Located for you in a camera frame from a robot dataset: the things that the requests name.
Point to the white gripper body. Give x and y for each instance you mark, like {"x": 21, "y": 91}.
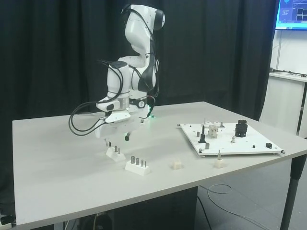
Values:
{"x": 112, "y": 131}

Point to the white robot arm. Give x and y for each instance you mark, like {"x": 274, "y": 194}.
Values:
{"x": 134, "y": 31}

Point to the white square peg holder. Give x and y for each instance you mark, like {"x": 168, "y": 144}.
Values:
{"x": 116, "y": 157}

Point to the large metal round peg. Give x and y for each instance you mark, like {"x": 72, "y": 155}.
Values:
{"x": 132, "y": 160}

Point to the medium metal round peg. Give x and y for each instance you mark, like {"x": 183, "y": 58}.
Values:
{"x": 138, "y": 161}

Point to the small metal round peg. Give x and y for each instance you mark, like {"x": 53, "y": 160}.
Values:
{"x": 142, "y": 163}

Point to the white round peg holder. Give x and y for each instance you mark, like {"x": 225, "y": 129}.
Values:
{"x": 138, "y": 170}

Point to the small white block holder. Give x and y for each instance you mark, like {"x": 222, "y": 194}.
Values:
{"x": 176, "y": 165}

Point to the black upright plug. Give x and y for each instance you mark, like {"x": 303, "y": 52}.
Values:
{"x": 203, "y": 135}

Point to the black box under table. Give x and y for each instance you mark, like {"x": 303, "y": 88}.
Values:
{"x": 144, "y": 210}

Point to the white large gear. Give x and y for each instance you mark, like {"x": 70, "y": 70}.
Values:
{"x": 208, "y": 123}

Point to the white medium gear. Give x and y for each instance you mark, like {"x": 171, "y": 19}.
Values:
{"x": 217, "y": 123}

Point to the small grey metal plug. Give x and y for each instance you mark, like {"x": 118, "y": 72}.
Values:
{"x": 219, "y": 155}

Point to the small white plug holder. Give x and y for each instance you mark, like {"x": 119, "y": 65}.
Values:
{"x": 219, "y": 164}

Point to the black curtain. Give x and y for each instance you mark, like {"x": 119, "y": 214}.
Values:
{"x": 48, "y": 60}

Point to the metal BNC plug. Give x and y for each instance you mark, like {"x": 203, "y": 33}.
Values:
{"x": 232, "y": 140}

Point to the white task board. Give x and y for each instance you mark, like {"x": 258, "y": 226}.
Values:
{"x": 239, "y": 146}

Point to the black D-SUB plug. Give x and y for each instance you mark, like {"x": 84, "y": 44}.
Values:
{"x": 241, "y": 128}

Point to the white cabinet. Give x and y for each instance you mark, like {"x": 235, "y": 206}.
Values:
{"x": 283, "y": 103}

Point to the dark table leg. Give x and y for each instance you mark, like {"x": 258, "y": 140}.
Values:
{"x": 293, "y": 191}

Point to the blue screen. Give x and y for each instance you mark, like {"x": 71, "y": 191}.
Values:
{"x": 291, "y": 14}

